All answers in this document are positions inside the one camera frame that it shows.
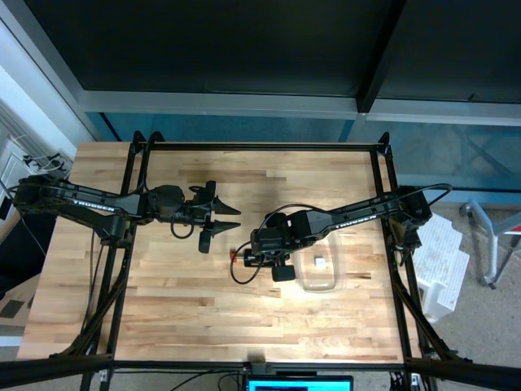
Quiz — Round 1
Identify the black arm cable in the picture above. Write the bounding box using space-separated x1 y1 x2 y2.
169 211 195 239
230 203 310 285

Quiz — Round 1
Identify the white and black cable bundle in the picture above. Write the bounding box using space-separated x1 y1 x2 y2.
20 152 68 174

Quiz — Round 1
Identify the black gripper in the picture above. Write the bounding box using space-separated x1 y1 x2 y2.
271 254 296 283
177 180 242 254

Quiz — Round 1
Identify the metal chair frame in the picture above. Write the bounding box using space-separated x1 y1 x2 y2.
459 198 521 291

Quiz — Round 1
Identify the blue laptop screen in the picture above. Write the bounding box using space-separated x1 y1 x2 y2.
243 375 354 391

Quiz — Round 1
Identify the black metal frame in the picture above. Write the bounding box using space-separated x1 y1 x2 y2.
0 130 521 391

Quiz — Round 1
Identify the brown cardboard box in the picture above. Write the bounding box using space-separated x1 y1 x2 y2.
0 272 42 327

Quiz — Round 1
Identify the white foam block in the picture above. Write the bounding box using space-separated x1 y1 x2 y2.
413 213 470 325

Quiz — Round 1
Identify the clear plastic tub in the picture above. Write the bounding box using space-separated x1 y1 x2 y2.
291 235 345 295

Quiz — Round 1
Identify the black clamp hub red knob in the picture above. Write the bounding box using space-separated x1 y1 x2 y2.
229 248 278 270

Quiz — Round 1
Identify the black table-edge camera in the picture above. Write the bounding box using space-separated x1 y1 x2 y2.
243 353 274 375

